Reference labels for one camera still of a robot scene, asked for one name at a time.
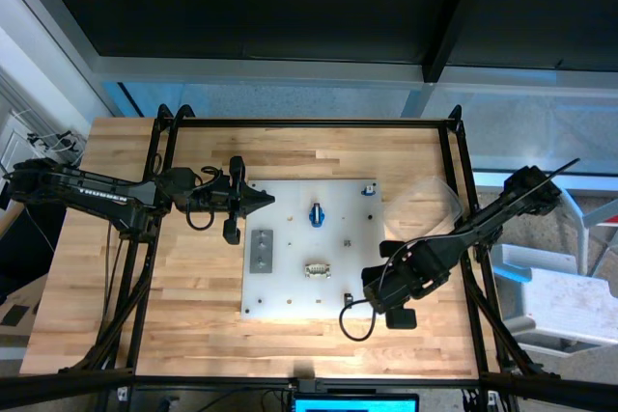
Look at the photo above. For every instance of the white task board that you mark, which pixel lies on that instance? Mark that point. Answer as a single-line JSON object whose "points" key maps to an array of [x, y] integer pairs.
{"points": [[299, 286]]}

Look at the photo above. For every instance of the beige connector housing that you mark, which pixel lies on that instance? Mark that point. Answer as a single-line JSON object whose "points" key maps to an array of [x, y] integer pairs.
{"points": [[318, 270]]}

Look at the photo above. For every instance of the silver bar in clamp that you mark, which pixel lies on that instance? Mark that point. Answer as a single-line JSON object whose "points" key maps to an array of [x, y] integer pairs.
{"points": [[316, 212]]}

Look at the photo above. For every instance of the black wall post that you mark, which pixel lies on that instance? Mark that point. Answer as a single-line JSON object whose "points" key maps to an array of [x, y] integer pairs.
{"points": [[449, 21]]}

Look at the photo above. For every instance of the black table frame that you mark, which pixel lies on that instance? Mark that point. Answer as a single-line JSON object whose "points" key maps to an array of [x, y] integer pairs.
{"points": [[309, 123]]}

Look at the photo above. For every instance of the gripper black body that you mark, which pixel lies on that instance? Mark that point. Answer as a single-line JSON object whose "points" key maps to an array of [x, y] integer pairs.
{"points": [[235, 192], [393, 286]]}

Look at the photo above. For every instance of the white metal stand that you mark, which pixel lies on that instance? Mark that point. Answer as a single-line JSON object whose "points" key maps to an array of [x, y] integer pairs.
{"points": [[582, 248]]}

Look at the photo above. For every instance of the small blue white connector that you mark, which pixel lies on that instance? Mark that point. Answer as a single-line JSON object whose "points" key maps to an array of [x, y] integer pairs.
{"points": [[368, 189]]}

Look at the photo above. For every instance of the white step stool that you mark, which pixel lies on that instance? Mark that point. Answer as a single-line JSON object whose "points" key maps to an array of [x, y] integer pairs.
{"points": [[570, 306]]}

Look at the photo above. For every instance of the screen with blue edge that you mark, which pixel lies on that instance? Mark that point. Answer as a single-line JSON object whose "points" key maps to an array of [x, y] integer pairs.
{"points": [[352, 404]]}

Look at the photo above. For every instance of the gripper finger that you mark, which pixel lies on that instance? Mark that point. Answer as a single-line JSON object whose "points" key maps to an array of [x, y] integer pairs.
{"points": [[256, 195], [256, 203]]}

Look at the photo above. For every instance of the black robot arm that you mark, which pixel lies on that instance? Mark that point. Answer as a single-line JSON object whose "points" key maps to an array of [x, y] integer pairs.
{"points": [[483, 226], [106, 195]]}

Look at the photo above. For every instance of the blue plastic clamp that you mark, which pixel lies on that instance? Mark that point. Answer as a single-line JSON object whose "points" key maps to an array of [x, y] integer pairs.
{"points": [[316, 224]]}

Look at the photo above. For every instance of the black plastic block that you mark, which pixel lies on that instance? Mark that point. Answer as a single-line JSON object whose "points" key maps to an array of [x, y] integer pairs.
{"points": [[346, 297]]}

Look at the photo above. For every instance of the clear plastic tub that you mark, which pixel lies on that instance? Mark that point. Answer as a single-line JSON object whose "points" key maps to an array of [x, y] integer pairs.
{"points": [[420, 209]]}

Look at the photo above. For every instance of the cardboard box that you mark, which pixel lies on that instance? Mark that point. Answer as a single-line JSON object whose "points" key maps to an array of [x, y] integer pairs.
{"points": [[24, 301]]}

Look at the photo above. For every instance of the small black camera mount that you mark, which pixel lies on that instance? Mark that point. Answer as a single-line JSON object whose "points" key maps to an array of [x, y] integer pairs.
{"points": [[305, 385]]}

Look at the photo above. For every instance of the grey metal bar plate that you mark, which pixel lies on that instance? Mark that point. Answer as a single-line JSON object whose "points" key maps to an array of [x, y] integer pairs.
{"points": [[255, 250]]}

